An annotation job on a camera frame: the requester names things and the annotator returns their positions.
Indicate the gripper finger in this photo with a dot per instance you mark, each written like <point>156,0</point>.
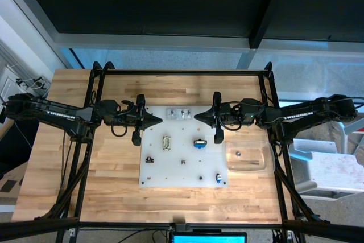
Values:
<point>150,117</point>
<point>206,120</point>
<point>150,123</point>
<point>206,114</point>

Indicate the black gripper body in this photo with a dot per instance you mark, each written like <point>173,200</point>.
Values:
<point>133,116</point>
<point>224,116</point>

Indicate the silver M12 hex nut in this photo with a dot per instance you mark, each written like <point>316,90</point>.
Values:
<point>238,154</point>

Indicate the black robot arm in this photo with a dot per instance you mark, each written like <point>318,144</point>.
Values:
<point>298,116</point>
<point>61,115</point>

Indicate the blue and black connector socket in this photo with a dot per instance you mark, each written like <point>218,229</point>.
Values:
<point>200,143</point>

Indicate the beige multi-pin connector housing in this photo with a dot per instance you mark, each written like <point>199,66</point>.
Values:
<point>165,143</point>

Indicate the small black connector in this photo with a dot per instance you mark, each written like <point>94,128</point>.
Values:
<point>149,160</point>

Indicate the small silver connector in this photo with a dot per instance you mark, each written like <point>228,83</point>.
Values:
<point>183,162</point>

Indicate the white plastic board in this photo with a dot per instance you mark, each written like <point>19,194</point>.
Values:
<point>170,174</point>

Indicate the clear plastic tub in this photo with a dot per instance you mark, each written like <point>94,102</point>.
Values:
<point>250,166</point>

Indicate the blue laptop screen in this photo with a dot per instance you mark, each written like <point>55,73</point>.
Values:
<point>207,238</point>

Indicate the white plastic chair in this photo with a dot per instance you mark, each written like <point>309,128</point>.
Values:
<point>335,169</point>

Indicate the cardboard box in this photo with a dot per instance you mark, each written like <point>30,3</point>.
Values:
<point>18,173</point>

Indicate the silver post screw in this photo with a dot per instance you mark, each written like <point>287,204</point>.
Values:
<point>188,113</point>
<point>182,113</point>

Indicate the black metal frame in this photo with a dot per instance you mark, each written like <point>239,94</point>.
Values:
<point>182,73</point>

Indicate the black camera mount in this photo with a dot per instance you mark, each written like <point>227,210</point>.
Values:
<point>182,226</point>

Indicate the black wall post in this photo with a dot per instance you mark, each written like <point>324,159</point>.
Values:
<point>264,12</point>

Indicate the grey metal chair frame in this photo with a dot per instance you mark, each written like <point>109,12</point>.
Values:
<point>345,132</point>

